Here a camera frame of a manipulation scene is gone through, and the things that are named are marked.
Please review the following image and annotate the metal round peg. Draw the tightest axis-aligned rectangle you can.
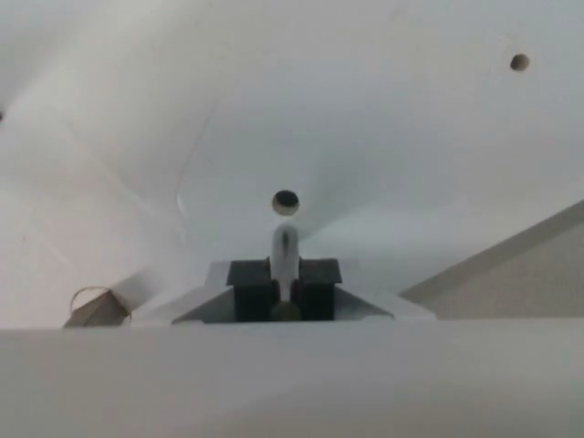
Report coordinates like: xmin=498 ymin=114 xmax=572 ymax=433
xmin=61 ymin=285 xmax=134 ymax=329
xmin=269 ymin=222 xmax=301 ymax=321

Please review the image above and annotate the white task board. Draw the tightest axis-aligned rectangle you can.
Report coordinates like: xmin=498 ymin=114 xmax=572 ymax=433
xmin=0 ymin=0 xmax=584 ymax=330

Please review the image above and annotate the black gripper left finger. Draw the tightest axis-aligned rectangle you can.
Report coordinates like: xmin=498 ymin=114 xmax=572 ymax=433
xmin=171 ymin=257 xmax=277 ymax=326

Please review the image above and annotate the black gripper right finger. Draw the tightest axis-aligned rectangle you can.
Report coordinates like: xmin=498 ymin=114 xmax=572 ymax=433
xmin=291 ymin=256 xmax=440 ymax=322

